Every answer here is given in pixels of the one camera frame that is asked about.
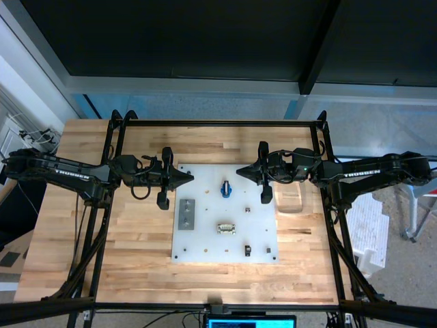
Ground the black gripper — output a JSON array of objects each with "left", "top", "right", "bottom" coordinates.
[
  {"left": 140, "top": 146, "right": 195, "bottom": 210},
  {"left": 236, "top": 141, "right": 291, "bottom": 205}
]

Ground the grey metal peg plate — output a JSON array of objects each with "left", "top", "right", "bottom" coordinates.
[{"left": 175, "top": 198, "right": 198, "bottom": 232}]

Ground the clear plastic tub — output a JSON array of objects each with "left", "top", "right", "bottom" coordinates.
[{"left": 275, "top": 182, "right": 305, "bottom": 215}]

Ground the beige multi-pin connector housing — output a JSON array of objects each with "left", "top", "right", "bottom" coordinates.
[{"left": 217, "top": 221, "right": 237, "bottom": 236}]

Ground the white task board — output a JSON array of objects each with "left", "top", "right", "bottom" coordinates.
[{"left": 169, "top": 163, "right": 281, "bottom": 264}]

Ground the white foam block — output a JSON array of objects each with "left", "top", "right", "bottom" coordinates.
[{"left": 344, "top": 193, "right": 391, "bottom": 279}]

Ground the laptop screen with blue edge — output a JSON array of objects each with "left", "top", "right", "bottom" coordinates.
[{"left": 203, "top": 314, "right": 297, "bottom": 328}]

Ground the grey metal stand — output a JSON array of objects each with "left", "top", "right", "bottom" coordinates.
[{"left": 399, "top": 186, "right": 437, "bottom": 244}]

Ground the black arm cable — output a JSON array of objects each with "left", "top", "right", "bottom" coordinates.
[
  {"left": 130, "top": 184, "right": 152, "bottom": 201},
  {"left": 264, "top": 152, "right": 302, "bottom": 185}
]

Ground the black metal frame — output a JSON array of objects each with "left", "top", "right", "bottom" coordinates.
[{"left": 0, "top": 109, "right": 437, "bottom": 328}]

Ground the black table-level camera box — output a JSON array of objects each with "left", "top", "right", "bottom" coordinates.
[{"left": 207, "top": 299, "right": 230, "bottom": 314}]

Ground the black and white cable bundle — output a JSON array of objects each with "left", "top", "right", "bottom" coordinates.
[{"left": 18, "top": 128, "right": 62, "bottom": 151}]

